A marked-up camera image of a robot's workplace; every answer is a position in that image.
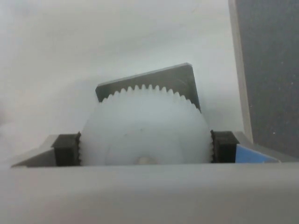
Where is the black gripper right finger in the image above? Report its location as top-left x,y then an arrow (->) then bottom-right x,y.
210,129 -> 299,164

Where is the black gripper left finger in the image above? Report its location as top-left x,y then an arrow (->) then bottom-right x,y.
11,132 -> 82,168

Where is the white large gear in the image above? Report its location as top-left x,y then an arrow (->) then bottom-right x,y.
79,84 -> 214,166

